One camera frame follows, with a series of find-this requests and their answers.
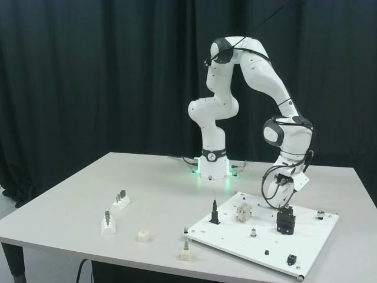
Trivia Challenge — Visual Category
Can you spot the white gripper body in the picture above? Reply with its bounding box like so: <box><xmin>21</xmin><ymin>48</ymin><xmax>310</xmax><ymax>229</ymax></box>
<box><xmin>262</xmin><ymin>176</ymin><xmax>293</xmax><ymax>208</ymax></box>

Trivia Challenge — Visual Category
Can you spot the flat white mounting plate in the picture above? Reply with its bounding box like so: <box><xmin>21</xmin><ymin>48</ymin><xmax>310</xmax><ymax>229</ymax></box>
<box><xmin>292</xmin><ymin>170</ymin><xmax>310</xmax><ymax>192</ymax></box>

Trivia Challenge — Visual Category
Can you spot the beige multi-pin connector block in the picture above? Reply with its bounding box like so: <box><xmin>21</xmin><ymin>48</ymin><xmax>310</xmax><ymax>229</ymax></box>
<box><xmin>236</xmin><ymin>203</ymin><xmax>252</xmax><ymax>226</ymax></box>

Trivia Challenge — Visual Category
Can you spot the white task board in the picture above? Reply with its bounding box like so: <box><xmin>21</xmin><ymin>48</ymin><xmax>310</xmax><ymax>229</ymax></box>
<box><xmin>186</xmin><ymin>190</ymin><xmax>340</xmax><ymax>279</ymax></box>

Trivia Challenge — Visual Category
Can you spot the black upright plug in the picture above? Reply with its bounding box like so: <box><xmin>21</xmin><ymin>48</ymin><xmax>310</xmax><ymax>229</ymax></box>
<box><xmin>209</xmin><ymin>198</ymin><xmax>221</xmax><ymax>224</ymax></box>

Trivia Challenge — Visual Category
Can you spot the small white empty holder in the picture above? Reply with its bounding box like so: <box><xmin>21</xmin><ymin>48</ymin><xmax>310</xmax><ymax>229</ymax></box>
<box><xmin>137</xmin><ymin>228</ymin><xmax>152</xmax><ymax>243</ymax></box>

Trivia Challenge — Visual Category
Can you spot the white three-peg holder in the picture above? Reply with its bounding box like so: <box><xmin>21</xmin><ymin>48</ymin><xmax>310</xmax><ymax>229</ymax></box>
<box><xmin>111</xmin><ymin>195</ymin><xmax>131</xmax><ymax>212</ymax></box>

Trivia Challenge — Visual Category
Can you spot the white stepped peg holder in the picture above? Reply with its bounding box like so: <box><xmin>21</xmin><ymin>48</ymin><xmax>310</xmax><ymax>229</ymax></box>
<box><xmin>100</xmin><ymin>219</ymin><xmax>117</xmax><ymax>236</ymax></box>

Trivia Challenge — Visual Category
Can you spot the black curtain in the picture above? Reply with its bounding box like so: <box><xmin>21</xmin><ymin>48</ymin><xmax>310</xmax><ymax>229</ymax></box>
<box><xmin>0</xmin><ymin>0</ymin><xmax>377</xmax><ymax>209</ymax></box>

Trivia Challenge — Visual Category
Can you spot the dark table leg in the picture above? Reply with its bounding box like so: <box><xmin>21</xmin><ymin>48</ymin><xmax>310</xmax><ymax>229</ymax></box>
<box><xmin>0</xmin><ymin>242</ymin><xmax>25</xmax><ymax>283</ymax></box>

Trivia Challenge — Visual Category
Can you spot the looped black gripper cable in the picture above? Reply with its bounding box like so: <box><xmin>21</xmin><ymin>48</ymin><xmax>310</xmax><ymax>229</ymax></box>
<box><xmin>260</xmin><ymin>164</ymin><xmax>284</xmax><ymax>208</ymax></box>

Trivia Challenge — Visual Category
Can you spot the black base cable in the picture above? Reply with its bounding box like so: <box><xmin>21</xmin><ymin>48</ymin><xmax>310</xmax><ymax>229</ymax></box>
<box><xmin>229</xmin><ymin>160</ymin><xmax>248</xmax><ymax>172</ymax></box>
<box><xmin>176</xmin><ymin>155</ymin><xmax>201</xmax><ymax>166</ymax></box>

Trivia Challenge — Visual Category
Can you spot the long black arm cable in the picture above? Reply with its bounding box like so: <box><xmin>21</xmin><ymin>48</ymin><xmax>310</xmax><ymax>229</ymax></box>
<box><xmin>202</xmin><ymin>0</ymin><xmax>315</xmax><ymax>154</ymax></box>

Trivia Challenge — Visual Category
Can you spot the black cable under table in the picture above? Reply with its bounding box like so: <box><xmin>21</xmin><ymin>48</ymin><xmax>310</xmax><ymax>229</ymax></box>
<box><xmin>77</xmin><ymin>258</ymin><xmax>91</xmax><ymax>283</ymax></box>

